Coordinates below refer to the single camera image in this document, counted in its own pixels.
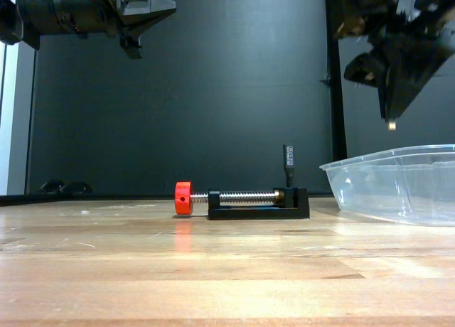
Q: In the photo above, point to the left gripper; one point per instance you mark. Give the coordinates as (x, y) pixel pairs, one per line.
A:
(115, 21)

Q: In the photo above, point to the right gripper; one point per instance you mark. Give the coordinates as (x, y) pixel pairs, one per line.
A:
(409, 42)

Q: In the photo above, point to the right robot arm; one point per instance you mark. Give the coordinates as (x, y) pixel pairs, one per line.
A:
(377, 7)

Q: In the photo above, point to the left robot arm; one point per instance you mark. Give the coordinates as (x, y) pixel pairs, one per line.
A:
(53, 10)

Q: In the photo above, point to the clear plastic container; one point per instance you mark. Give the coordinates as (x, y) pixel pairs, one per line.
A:
(373, 192)

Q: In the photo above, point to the black clamp with red knob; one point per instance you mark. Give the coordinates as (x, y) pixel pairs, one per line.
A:
(256, 213)

